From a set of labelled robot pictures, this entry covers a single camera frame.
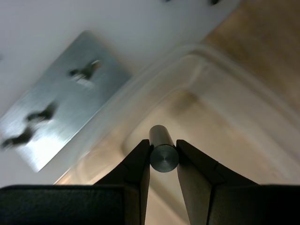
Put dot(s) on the white plastic board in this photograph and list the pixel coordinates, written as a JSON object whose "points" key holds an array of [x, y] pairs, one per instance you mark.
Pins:
{"points": [[47, 18]]}

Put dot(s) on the black board screw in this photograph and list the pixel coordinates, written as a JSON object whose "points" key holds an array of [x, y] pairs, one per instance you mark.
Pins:
{"points": [[214, 2]]}

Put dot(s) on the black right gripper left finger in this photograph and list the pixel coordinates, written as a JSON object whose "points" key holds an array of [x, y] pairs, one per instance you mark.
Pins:
{"points": [[70, 206]]}

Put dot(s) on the short silver pin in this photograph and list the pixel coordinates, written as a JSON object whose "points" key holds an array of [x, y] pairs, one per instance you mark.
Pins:
{"points": [[96, 63]]}

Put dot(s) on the grey metal plate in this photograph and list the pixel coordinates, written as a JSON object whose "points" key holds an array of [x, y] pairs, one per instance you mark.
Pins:
{"points": [[70, 112]]}

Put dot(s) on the clear plastic tub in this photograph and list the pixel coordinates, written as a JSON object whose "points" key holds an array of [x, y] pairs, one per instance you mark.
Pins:
{"points": [[211, 93]]}

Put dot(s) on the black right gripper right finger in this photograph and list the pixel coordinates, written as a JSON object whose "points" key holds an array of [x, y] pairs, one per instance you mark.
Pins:
{"points": [[246, 206]]}

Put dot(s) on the dark metal cylinder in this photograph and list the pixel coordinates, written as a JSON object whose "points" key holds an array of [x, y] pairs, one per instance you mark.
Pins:
{"points": [[164, 159]]}

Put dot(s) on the hollow dark metal peg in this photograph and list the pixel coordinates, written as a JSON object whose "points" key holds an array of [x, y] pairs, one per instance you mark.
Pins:
{"points": [[80, 73]]}

